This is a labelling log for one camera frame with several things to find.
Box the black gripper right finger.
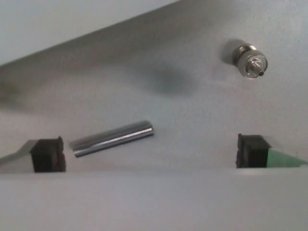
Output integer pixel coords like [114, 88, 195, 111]
[236, 133, 308, 169]

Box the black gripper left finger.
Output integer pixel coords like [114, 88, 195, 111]
[0, 136, 66, 174]

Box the metal round peg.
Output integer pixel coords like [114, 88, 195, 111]
[69, 119, 155, 159]

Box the small metal connector plug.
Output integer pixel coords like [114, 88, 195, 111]
[225, 38, 269, 80]

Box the white task board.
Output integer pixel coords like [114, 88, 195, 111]
[0, 0, 185, 68]

